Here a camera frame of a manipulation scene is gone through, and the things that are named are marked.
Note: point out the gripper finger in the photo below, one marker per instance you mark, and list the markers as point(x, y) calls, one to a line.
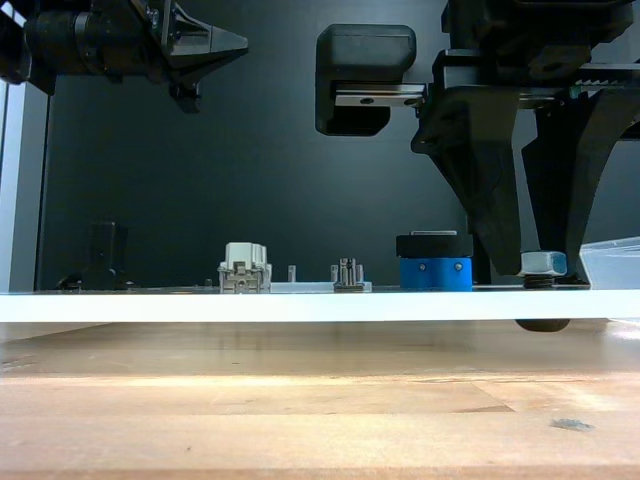
point(480, 150)
point(200, 40)
point(210, 67)
point(605, 130)

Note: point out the clear plastic tub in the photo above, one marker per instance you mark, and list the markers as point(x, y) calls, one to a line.
point(615, 260)

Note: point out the blue D-sub connector holder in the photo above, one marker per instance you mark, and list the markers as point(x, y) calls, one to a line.
point(435, 272)

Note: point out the black threaded stud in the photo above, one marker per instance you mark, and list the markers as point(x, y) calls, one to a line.
point(537, 283)

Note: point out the grey rectangular connector housing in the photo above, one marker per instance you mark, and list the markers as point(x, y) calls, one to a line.
point(245, 265)

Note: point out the white plastic board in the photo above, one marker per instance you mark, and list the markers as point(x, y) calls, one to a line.
point(300, 307)

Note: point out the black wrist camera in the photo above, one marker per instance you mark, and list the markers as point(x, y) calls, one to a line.
point(525, 20)

